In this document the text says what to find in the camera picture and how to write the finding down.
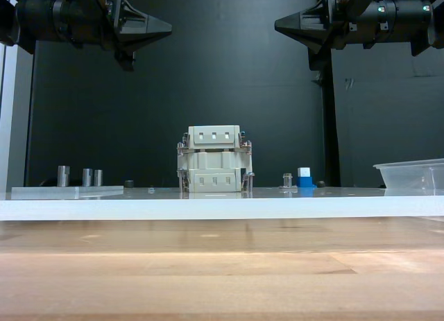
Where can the grey HAN10-E connector insert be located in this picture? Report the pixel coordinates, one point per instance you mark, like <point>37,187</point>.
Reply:
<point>213,137</point>

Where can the grey connector base with screws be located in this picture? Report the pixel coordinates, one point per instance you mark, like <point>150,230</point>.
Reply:
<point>213,180</point>

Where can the white board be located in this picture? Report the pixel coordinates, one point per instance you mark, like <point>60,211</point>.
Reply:
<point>222,208</point>

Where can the clear plastic tub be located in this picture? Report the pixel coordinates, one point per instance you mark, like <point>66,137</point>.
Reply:
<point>412,179</point>

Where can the small metal clamp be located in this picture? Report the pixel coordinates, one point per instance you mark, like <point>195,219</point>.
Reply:
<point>288,180</point>

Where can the metal post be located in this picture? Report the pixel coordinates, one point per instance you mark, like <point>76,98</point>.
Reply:
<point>63,177</point>
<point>86,178</point>
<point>98,178</point>

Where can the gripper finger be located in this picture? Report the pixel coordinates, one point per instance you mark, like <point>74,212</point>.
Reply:
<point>289,23</point>
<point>156,26</point>

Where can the black metal frame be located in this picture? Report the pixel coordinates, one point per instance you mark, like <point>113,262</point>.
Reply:
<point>327,127</point>

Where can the grey metal plate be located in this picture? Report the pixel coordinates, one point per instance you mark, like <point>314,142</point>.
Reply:
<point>45,192</point>

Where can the black screw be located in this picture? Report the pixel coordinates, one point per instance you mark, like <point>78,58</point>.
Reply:
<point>130,183</point>
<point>320,184</point>

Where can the blue socket with white cube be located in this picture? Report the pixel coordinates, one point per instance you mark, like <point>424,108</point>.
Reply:
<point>306,180</point>

